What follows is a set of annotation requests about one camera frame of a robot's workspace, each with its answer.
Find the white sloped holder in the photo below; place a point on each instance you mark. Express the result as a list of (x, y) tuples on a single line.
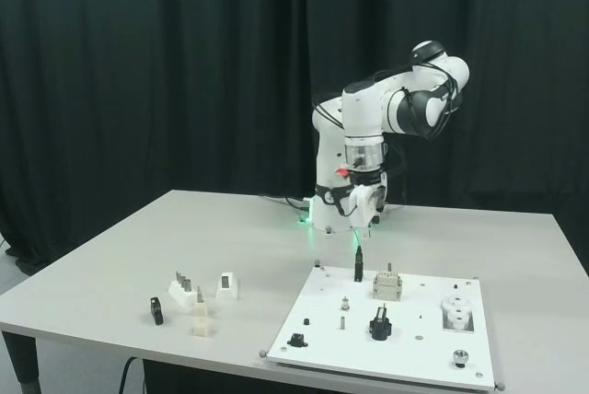
[(227, 293)]

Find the black plug with lobed base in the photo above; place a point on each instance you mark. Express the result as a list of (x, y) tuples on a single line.
[(379, 327)]

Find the white medium gear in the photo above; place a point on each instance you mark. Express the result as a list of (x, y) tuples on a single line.
[(456, 316)]

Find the white three-peg holder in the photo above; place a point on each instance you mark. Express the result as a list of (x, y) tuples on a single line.
[(180, 296)]

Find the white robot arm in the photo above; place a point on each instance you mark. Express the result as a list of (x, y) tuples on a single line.
[(361, 104)]

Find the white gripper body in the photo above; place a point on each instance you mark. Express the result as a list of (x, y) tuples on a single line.
[(363, 205)]

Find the white task board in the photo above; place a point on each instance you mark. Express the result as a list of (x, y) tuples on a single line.
[(405, 359)]

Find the dark metal square peg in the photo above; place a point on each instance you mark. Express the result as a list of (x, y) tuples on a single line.
[(225, 282)]

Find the metal round peg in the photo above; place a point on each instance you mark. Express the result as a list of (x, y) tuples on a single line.
[(199, 295)]

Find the cream stepped holder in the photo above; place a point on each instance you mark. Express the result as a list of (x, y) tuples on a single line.
[(202, 320)]

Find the black curtain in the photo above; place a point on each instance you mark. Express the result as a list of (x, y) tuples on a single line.
[(138, 67)]

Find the white large gear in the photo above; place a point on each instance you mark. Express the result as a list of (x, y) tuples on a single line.
[(452, 304)]

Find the dark table leg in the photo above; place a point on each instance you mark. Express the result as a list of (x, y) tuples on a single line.
[(20, 362)]

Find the metal BNC plug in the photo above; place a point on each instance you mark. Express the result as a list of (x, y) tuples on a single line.
[(345, 304)]

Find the metal bolt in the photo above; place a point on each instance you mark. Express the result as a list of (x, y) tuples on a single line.
[(460, 357)]

